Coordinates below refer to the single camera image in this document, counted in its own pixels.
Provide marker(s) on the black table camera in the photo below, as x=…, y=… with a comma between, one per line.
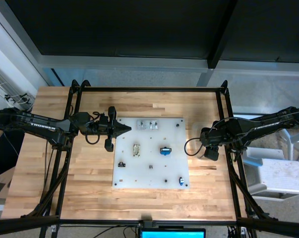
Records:
x=147, y=221

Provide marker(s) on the blue and black connector mount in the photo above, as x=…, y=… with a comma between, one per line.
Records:
x=165, y=151

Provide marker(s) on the aluminium block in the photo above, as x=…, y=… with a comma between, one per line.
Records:
x=147, y=127

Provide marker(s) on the beige connector housing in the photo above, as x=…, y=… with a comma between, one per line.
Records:
x=137, y=150

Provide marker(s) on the black vertical post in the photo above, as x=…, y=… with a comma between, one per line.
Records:
x=221, y=37

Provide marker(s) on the black table frame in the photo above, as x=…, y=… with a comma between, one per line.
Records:
x=234, y=173

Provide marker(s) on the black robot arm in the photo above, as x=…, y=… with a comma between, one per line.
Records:
x=40, y=124
x=263, y=126

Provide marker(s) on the clear rj45 connector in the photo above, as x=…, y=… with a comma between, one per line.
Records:
x=200, y=157

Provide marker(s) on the white plastic step stool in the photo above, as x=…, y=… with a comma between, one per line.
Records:
x=280, y=173

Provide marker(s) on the white board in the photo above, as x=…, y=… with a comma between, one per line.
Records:
x=139, y=178

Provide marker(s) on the laptop screen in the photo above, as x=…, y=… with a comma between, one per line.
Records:
x=171, y=234

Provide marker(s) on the small blue socket mount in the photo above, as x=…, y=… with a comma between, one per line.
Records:
x=181, y=181

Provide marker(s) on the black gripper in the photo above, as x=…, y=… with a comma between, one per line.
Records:
x=207, y=137
x=111, y=129

